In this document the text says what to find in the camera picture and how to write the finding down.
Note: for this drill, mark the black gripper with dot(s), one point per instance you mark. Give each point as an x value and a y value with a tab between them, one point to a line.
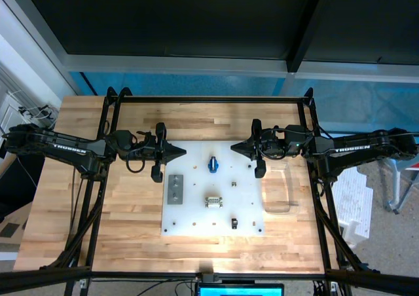
160	152
257	148

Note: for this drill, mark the beige HAN10E connector insert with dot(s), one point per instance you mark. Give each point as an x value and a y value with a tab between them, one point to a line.
214	200

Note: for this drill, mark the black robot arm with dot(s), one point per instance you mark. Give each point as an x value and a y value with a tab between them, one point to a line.
49	142
376	142

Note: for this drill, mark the blue clamp holder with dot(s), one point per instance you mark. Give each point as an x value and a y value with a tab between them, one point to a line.
212	168

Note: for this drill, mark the grey metal plate with posts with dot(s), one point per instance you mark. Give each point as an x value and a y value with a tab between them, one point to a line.
170	194

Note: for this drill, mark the clear plastic tub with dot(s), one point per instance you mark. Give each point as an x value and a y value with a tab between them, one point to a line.
278	197

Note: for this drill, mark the white task board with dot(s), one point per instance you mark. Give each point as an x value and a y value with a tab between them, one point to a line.
196	217

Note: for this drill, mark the blue laptop screen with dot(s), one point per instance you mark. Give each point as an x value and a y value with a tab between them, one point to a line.
239	291

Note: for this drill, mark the silver metal stand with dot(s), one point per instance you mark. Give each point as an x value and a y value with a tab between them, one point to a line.
395	191

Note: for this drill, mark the red panel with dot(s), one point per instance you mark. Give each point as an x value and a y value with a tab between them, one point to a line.
413	169

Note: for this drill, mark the large cardboard box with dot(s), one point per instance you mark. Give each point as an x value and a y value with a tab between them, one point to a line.
13	217

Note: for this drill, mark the black aluminium frame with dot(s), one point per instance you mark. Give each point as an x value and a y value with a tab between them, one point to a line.
196	99

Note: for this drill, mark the small black bracket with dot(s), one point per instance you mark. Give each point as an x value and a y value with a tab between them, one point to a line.
234	223

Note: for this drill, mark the small black camera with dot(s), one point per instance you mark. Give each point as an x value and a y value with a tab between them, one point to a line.
209	276

